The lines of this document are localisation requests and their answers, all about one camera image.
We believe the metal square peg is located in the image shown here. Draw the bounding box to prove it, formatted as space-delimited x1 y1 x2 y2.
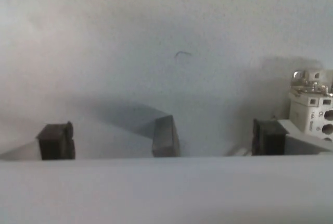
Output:
151 114 181 158

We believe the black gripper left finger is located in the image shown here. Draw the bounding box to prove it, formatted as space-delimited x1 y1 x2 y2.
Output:
0 121 76 161

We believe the beige waterproof plug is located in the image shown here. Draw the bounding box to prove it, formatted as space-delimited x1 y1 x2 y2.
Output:
288 69 333 143

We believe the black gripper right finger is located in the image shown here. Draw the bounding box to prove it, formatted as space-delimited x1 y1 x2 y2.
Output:
251 118 333 157

